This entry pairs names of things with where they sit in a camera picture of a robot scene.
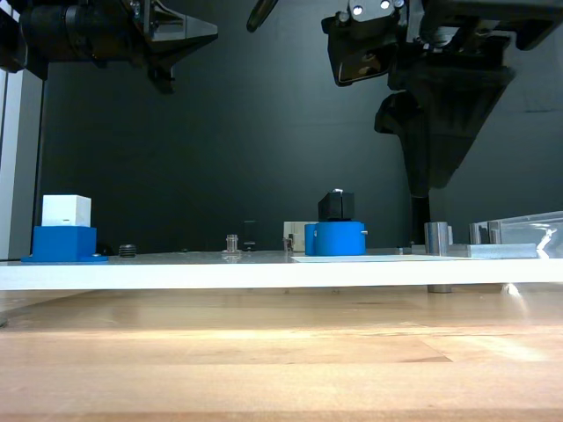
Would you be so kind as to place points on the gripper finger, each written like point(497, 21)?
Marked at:
point(391, 114)
point(189, 33)
point(448, 114)
point(163, 74)

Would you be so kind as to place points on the steel 16mm cylinder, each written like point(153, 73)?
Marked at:
point(435, 239)

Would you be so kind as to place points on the black D-sub connector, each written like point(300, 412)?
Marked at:
point(335, 206)

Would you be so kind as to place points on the thin steel pin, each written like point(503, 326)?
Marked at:
point(450, 235)

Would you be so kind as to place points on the medium steel peg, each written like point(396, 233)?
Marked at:
point(477, 233)

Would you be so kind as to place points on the grey square peg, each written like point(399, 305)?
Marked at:
point(494, 233)

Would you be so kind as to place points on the blue round holder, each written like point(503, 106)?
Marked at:
point(338, 239)

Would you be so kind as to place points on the clear plastic tub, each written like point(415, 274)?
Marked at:
point(528, 233)

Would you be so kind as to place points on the aluminium peg block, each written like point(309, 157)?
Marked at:
point(503, 251)

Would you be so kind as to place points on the white connector housing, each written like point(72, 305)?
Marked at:
point(294, 230)

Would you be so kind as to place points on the white cube block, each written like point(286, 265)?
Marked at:
point(63, 211)

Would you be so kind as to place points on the black threaded set screw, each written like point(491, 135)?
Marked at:
point(128, 250)

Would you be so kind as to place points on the black upright connector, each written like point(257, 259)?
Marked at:
point(250, 235)

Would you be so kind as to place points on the small black cap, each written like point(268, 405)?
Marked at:
point(106, 249)

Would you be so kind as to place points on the clear plastic fitting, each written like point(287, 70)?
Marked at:
point(231, 246)

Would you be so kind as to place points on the blue square holder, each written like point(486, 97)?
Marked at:
point(63, 244)

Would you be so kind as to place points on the white task board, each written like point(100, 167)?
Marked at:
point(176, 274)

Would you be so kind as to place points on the black frame post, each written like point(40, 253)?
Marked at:
point(420, 220)

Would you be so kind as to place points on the small metal bracket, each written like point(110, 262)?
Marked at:
point(287, 246)

